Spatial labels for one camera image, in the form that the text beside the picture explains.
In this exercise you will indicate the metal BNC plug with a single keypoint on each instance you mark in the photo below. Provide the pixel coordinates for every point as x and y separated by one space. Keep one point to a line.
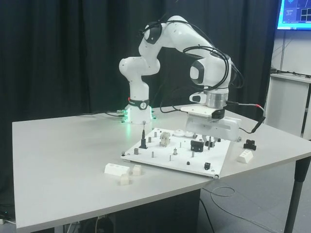
174 152

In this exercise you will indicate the white long peg holder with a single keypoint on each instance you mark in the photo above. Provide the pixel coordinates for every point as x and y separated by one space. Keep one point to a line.
114 169
245 156

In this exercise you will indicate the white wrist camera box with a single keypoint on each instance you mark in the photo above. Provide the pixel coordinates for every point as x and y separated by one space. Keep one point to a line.
198 98

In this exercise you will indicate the white cabinet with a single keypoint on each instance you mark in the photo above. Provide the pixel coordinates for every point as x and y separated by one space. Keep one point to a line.
286 104

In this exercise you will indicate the flat white mounting plate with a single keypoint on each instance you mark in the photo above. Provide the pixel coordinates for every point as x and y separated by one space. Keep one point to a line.
194 110

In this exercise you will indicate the white small peg holder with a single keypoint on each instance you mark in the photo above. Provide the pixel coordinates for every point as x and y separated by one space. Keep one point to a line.
136 170
125 180

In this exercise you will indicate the white large gear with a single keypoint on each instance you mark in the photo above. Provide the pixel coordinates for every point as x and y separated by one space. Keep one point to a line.
179 132

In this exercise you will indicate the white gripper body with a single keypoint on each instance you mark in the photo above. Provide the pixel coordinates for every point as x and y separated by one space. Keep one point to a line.
226 128

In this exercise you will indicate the white task board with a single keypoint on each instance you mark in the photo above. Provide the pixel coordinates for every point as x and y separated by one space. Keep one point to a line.
170 165

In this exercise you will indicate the blue screen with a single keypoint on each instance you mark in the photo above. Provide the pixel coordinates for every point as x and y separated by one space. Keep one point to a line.
295 14

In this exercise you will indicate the beige connector block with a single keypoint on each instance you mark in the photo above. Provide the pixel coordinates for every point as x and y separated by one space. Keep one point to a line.
164 140

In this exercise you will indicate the white medium gear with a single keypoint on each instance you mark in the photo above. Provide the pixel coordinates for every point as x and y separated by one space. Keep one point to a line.
188 134

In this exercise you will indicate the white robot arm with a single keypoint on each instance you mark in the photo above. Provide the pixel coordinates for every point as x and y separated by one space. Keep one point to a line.
170 36

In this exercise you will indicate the black plug in black holder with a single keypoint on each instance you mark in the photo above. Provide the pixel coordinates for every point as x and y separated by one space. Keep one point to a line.
250 144

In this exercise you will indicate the black D-SUB plug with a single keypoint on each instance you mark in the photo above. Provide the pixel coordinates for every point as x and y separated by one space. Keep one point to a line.
196 146

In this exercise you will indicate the black table leg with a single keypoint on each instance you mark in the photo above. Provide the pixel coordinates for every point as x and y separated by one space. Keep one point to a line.
295 199

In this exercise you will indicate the black curtains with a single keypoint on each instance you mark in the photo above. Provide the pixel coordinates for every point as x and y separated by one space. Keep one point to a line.
73 60

